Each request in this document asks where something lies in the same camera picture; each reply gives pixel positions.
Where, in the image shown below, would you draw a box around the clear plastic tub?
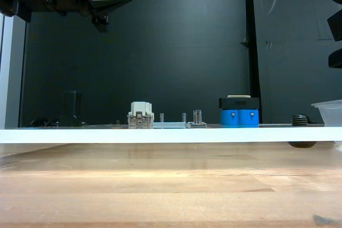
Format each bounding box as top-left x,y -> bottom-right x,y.
310,99 -> 342,128

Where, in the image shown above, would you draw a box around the grey connector housing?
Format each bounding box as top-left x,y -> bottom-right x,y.
127,101 -> 155,129

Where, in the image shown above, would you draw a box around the white mounting board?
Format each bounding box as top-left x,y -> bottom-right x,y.
0,123 -> 342,144

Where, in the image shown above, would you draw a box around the aluminium bar plate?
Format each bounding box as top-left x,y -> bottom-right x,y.
153,122 -> 189,129

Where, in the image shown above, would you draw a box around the grey metal window post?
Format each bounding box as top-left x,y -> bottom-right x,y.
0,11 -> 27,129

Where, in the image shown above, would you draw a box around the black threaded M12 bolt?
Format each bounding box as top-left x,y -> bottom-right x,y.
291,114 -> 308,127

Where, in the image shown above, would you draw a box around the black rubber board foot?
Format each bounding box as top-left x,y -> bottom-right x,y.
287,141 -> 317,148

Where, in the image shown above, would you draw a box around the blue holder block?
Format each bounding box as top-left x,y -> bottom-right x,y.
221,109 -> 260,127

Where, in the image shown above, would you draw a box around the black vertical pillar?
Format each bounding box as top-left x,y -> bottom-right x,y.
239,0 -> 262,126

